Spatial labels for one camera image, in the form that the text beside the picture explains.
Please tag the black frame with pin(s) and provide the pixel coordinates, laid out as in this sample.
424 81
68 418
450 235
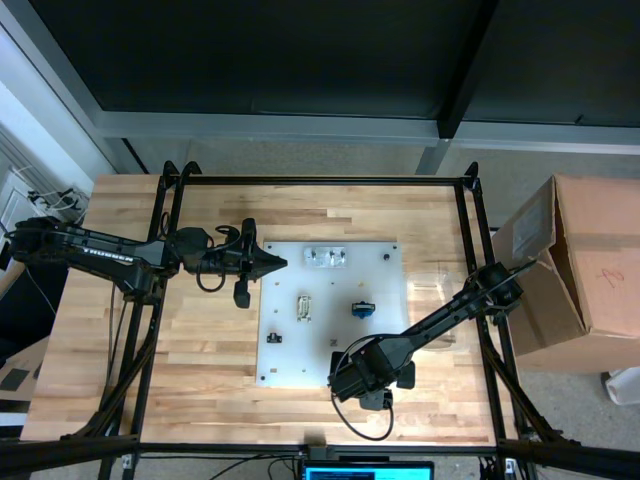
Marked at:
320 181

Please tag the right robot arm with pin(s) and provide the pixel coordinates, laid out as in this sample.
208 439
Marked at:
440 315

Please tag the blue socket block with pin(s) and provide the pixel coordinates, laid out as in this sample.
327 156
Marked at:
363 310

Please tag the clear steel peg fitting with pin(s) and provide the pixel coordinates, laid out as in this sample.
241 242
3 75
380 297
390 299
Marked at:
325 257

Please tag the beige many-pin connector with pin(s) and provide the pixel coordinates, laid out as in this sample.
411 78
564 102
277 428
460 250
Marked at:
305 308

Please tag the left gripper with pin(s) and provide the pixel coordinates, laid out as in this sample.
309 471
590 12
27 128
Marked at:
248 250

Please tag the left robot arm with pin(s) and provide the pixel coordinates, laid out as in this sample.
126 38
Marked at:
107 256

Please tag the blue screen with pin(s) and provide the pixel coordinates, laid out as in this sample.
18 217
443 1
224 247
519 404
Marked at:
367 472

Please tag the clear plastic container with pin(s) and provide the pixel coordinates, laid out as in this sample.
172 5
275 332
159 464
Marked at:
425 290

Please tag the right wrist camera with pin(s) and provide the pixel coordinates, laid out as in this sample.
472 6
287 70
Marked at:
376 400

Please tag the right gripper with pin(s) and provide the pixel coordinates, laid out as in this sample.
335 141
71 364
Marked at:
367 370

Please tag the cardboard box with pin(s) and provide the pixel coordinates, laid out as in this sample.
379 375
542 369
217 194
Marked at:
590 280

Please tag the white task board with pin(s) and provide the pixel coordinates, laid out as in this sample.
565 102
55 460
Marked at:
320 360

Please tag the black block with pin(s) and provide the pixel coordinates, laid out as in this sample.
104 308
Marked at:
274 338

